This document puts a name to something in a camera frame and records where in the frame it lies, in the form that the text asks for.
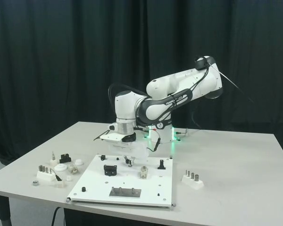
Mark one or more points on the large metal square peg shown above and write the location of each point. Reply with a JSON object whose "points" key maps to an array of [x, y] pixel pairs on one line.
{"points": [[40, 168]]}

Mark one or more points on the white USB plug holder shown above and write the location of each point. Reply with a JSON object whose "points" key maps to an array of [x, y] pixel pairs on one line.
{"points": [[60, 184]]}

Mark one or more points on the metal bolt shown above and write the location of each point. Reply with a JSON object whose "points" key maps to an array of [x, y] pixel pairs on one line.
{"points": [[35, 183]]}

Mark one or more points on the black rod with red tag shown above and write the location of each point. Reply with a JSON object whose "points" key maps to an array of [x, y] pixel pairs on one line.
{"points": [[157, 143]]}

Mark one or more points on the black USB plug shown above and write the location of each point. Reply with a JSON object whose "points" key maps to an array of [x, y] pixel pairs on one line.
{"points": [[58, 178]]}

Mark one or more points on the beige waterproof plug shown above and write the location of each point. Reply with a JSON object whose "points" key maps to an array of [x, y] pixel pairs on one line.
{"points": [[72, 170]]}

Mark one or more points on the white large gear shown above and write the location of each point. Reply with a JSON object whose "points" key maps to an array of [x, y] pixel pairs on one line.
{"points": [[60, 167]]}

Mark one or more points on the black under-table panel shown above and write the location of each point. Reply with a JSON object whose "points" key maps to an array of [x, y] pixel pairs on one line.
{"points": [[143, 217]]}

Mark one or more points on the small white plug holder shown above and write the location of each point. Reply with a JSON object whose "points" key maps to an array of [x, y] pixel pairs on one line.
{"points": [[53, 161]]}

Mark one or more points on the white square peg holder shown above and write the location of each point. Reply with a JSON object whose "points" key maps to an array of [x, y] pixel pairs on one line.
{"points": [[44, 177]]}

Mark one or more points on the clear Ethernet plug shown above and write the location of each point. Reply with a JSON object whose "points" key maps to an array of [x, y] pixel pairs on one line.
{"points": [[53, 155]]}

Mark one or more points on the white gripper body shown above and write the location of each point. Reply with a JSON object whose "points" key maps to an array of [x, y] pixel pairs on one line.
{"points": [[139, 151]]}

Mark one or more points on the dark grey table leg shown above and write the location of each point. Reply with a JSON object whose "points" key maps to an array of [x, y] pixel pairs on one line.
{"points": [[3, 209]]}

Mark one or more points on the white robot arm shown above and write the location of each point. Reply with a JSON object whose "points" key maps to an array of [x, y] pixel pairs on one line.
{"points": [[132, 106]]}

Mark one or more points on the white round peg holder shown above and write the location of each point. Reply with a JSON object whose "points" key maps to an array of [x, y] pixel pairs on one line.
{"points": [[193, 183]]}

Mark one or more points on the large metal round peg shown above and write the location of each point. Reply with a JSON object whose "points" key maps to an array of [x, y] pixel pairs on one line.
{"points": [[197, 177]]}

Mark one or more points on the medium metal round peg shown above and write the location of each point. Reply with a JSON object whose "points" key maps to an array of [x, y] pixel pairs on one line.
{"points": [[193, 175]]}

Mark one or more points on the black D-SUB plug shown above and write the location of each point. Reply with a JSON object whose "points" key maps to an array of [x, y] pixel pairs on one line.
{"points": [[64, 159]]}

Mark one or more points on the white medium gear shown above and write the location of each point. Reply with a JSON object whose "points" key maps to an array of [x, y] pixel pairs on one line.
{"points": [[79, 162]]}

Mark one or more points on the metal BNC plug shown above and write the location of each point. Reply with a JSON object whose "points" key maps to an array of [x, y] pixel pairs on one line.
{"points": [[129, 164]]}

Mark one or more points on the white task board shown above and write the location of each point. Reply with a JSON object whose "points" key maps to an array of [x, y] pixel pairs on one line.
{"points": [[122, 181]]}

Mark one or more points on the black curtain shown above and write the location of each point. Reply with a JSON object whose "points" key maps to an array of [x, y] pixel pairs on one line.
{"points": [[61, 58]]}

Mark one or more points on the flat white mounting plate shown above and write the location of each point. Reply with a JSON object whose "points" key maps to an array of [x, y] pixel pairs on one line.
{"points": [[113, 138]]}

